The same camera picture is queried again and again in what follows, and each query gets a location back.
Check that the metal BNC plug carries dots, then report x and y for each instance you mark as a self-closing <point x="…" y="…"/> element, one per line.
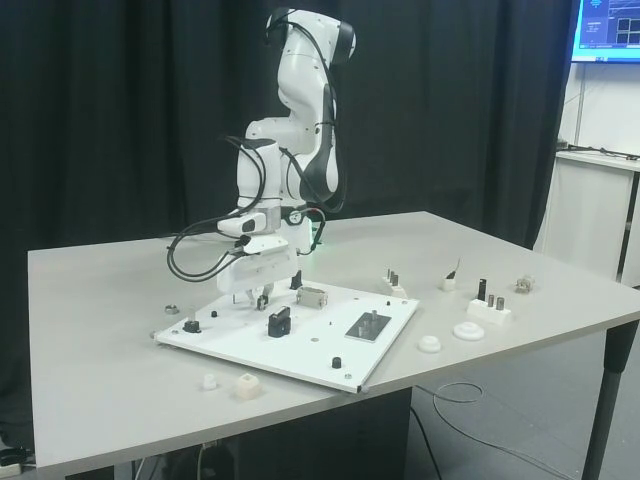
<point x="261" y="302"/>

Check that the metal nut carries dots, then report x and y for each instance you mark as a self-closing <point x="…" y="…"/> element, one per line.
<point x="171" y="308"/>

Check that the metal bolt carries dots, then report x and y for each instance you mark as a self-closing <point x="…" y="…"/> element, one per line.
<point x="192" y="315"/>

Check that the blue screen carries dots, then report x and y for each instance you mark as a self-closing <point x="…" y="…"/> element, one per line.
<point x="607" y="30"/>

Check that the white small gear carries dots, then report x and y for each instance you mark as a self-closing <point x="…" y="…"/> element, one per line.
<point x="210" y="382"/>

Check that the white cube holder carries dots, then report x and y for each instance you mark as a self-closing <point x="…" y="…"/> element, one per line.
<point x="248" y="387"/>

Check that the white square peg holder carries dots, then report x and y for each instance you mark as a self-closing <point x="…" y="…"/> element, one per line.
<point x="395" y="290"/>

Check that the beige metal connector plug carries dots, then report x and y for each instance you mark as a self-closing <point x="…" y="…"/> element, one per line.
<point x="524" y="285"/>

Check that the black D-SUB plug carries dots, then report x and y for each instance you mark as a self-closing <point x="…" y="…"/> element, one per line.
<point x="482" y="289"/>

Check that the white cabinet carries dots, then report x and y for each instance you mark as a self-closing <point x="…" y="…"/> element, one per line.
<point x="590" y="215"/>

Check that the white large gear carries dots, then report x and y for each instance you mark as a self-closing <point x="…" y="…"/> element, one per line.
<point x="468" y="332"/>

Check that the thin black rod red tag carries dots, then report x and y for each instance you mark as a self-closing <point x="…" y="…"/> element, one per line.
<point x="318" y="234"/>

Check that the metal round peg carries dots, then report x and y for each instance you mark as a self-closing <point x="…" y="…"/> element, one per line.
<point x="500" y="303"/>
<point x="492" y="302"/>

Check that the small white plug holder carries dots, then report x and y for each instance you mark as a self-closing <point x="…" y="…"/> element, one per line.
<point x="448" y="285"/>

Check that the flat white mounting plate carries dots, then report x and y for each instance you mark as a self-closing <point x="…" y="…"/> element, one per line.
<point x="267" y="245"/>

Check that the black curtain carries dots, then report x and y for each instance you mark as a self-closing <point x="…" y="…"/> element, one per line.
<point x="100" y="100"/>

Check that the white task board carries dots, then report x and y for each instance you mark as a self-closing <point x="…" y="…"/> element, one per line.
<point x="300" y="350"/>

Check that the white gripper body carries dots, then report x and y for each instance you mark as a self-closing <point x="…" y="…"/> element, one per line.
<point x="260" y="272"/>

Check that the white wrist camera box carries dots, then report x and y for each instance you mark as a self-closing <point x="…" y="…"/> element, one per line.
<point x="235" y="225"/>

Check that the white medium gear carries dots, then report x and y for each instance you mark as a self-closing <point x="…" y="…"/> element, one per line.
<point x="430" y="344"/>

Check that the dark grey table leg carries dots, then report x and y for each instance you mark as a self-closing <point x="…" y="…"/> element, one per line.
<point x="607" y="390"/>

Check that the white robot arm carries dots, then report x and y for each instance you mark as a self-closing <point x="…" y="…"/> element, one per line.
<point x="300" y="75"/>

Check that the white round peg holder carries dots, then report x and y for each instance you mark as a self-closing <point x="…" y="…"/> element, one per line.
<point x="490" y="315"/>

